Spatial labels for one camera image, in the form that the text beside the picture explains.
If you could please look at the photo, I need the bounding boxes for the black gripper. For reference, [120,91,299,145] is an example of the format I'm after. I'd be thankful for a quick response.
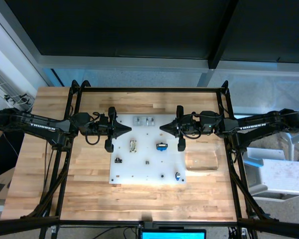
[159,105,198,152]
[97,106,133,153]

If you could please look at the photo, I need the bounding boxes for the clear plastic tub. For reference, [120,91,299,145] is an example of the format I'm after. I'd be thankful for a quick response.
[184,143,221,173]

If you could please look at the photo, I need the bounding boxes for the white plastic board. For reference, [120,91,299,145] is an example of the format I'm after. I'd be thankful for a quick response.
[110,114,186,185]

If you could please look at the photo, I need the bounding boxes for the laptop with blue screen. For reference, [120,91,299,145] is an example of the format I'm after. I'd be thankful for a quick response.
[139,229,207,239]

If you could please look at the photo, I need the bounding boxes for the white step stool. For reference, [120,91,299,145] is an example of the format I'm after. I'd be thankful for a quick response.
[243,146,299,203]

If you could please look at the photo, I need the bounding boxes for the grey metal rack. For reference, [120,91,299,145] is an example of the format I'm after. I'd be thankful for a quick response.
[279,131,299,160]

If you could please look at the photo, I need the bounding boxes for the brown cardboard box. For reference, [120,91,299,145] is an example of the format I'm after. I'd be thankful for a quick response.
[0,166,16,200]

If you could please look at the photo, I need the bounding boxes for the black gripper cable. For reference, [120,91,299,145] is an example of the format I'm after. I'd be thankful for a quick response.
[177,112,202,138]
[85,112,102,146]

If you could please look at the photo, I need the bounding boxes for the black metal frame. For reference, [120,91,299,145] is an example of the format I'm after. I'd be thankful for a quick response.
[0,79,299,239]

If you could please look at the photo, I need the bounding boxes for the black vertical post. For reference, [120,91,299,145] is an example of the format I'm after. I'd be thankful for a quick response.
[207,0,240,70]

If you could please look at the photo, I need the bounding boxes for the white wall cables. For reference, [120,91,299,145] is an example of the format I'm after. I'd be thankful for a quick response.
[0,83,32,107]

